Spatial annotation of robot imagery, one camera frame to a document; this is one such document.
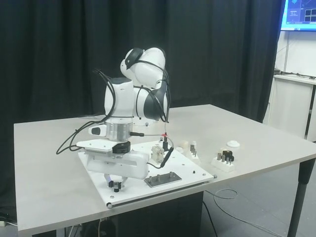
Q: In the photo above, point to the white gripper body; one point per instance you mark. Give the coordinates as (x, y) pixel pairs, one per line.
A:
(133, 168)

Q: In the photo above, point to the metal bolt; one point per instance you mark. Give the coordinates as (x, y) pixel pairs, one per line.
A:
(115, 187)

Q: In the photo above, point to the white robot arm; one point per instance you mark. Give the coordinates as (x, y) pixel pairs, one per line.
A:
(148, 61)

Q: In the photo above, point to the flat white mounting plate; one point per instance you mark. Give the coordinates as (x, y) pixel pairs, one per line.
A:
(93, 145)

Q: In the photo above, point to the tall black plug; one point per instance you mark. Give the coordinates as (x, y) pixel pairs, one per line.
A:
(165, 145)

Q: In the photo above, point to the white medium gear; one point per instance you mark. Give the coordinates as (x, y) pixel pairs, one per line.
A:
(179, 149)

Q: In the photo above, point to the black box under table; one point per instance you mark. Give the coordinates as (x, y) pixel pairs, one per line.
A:
(160, 217)

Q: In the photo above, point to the small ivory block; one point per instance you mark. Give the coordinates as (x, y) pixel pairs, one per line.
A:
(184, 143)
(219, 150)

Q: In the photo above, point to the white task board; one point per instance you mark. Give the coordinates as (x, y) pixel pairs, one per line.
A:
(190, 165)

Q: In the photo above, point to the metal square peg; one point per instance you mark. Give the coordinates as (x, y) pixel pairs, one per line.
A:
(192, 149)

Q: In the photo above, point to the white peg holder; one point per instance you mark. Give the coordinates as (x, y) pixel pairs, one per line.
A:
(195, 159)
(222, 168)

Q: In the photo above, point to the metal round peg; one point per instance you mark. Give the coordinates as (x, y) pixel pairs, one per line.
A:
(219, 157)

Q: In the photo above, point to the black D-SUB plug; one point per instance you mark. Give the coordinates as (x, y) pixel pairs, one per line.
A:
(228, 154)

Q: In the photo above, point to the white large gear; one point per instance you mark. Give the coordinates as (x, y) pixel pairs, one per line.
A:
(233, 144)

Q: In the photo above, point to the white power strip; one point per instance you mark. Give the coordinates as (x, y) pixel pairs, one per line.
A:
(2, 223)

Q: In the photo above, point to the black curtain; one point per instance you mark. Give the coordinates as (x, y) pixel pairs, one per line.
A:
(61, 49)

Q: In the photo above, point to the white cabinet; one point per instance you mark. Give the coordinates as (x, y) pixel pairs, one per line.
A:
(291, 106)

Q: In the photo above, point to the dark table leg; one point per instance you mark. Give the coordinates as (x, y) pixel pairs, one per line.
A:
(302, 182)

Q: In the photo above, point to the blue screen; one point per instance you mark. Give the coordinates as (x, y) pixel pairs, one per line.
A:
(301, 14)

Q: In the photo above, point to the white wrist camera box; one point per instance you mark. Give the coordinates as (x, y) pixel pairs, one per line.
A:
(97, 130)

